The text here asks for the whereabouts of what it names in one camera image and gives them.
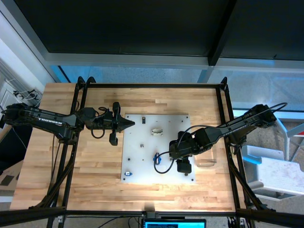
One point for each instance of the white tube frame chair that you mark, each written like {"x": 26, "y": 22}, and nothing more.
{"x": 287, "y": 147}

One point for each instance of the white step stool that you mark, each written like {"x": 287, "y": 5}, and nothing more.
{"x": 278, "y": 171}

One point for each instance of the clear plastic tub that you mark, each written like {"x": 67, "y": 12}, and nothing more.
{"x": 206, "y": 161}

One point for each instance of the cardboard box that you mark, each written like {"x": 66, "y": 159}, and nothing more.
{"x": 16, "y": 171}

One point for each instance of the blue round mount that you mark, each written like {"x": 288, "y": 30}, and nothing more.
{"x": 153, "y": 159}

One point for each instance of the white task board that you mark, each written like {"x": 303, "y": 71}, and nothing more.
{"x": 142, "y": 133}

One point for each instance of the black metal frame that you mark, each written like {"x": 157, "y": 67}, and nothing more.
{"x": 152, "y": 85}

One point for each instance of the black case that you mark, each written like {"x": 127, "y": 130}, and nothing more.
{"x": 12, "y": 147}

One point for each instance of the small grey camera bracket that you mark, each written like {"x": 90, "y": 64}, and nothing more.
{"x": 149, "y": 210}

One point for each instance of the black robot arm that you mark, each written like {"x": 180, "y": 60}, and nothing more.
{"x": 47, "y": 120}
{"x": 225, "y": 131}

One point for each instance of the small black socket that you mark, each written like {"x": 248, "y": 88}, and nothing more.
{"x": 143, "y": 120}

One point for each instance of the laptop with blue screen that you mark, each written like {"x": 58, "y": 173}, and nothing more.
{"x": 173, "y": 224}

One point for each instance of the blue square mount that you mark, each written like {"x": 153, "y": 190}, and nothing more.
{"x": 124, "y": 174}

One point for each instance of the beige connector housing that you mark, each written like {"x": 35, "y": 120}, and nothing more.
{"x": 157, "y": 132}

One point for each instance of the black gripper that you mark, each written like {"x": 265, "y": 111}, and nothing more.
{"x": 116, "y": 108}
{"x": 184, "y": 166}

